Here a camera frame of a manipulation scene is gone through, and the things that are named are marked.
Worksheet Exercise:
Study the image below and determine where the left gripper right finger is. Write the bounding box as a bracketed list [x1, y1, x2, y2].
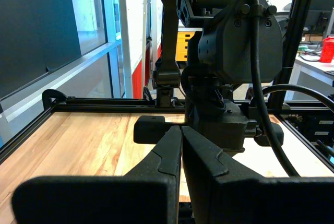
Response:
[182, 126, 334, 224]

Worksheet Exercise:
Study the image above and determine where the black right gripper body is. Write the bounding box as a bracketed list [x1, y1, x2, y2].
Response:
[133, 84, 284, 146]

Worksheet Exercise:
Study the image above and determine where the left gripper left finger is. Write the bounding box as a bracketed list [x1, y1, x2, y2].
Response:
[11, 125, 182, 224]

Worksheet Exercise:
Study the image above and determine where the red plastic container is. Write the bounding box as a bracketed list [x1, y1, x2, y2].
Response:
[319, 36, 334, 64]

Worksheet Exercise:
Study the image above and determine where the yellow drawer cabinet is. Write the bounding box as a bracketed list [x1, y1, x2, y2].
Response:
[177, 30, 201, 63]

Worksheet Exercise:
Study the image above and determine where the white work desk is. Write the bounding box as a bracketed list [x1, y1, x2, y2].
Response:
[291, 51, 334, 102]

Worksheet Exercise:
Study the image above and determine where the black computer monitor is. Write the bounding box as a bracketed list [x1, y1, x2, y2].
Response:
[302, 0, 334, 34]

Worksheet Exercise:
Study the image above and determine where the black aluminium table frame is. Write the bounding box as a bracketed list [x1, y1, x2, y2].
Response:
[0, 0, 334, 224]

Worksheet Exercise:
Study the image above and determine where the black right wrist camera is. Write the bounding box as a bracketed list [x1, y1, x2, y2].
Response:
[187, 119, 248, 157]

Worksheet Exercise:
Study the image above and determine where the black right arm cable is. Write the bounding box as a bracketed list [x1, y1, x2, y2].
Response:
[224, 0, 301, 178]
[262, 84, 334, 111]

